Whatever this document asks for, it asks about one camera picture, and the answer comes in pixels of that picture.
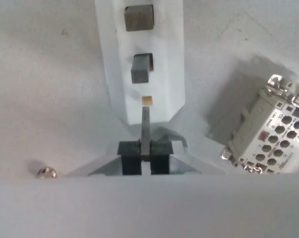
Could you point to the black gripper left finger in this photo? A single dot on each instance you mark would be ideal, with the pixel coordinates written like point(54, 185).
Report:
point(129, 161)

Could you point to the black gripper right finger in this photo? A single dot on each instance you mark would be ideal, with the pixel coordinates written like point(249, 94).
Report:
point(161, 161)

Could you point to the thin metal square peg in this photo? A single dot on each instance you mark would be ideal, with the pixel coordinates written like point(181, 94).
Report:
point(146, 131)

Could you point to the white peg holder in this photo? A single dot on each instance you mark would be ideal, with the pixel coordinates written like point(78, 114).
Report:
point(171, 74)

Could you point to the small metal bolt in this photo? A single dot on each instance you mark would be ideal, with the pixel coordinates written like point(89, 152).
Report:
point(47, 172)

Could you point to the grey multi-pin waterproof plug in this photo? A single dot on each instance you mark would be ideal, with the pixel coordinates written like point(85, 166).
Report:
point(275, 129)

